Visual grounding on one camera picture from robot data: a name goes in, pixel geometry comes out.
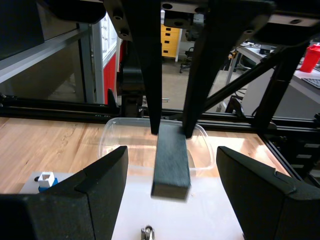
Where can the dark steel bar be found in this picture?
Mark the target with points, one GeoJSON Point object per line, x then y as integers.
{"type": "Point", "coordinates": [171, 165]}

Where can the red plastic container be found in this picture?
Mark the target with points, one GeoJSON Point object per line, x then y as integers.
{"type": "Point", "coordinates": [310, 58]}

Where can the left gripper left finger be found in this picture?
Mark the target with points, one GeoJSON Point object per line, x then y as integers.
{"type": "Point", "coordinates": [62, 215]}

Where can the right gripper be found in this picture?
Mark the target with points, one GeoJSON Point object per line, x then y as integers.
{"type": "Point", "coordinates": [80, 12]}

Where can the black office chair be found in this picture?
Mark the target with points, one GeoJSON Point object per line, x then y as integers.
{"type": "Point", "coordinates": [188, 60]}

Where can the black frame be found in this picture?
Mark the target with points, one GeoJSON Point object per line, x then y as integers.
{"type": "Point", "coordinates": [50, 107]}

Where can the grey desk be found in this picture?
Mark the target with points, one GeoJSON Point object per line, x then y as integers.
{"type": "Point", "coordinates": [255, 53]}

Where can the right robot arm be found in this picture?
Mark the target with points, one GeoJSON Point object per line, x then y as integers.
{"type": "Point", "coordinates": [131, 77]}

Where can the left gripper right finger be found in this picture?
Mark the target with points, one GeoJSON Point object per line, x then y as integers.
{"type": "Point", "coordinates": [270, 207]}

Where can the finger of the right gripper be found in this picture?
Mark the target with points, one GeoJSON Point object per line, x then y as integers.
{"type": "Point", "coordinates": [215, 45]}

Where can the yellow drawer cabinet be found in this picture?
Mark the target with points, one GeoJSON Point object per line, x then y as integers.
{"type": "Point", "coordinates": [170, 40]}

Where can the blue socket block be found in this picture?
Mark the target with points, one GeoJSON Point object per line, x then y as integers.
{"type": "Point", "coordinates": [46, 178]}

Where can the white task board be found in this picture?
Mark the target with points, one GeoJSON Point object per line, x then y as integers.
{"type": "Point", "coordinates": [175, 220]}

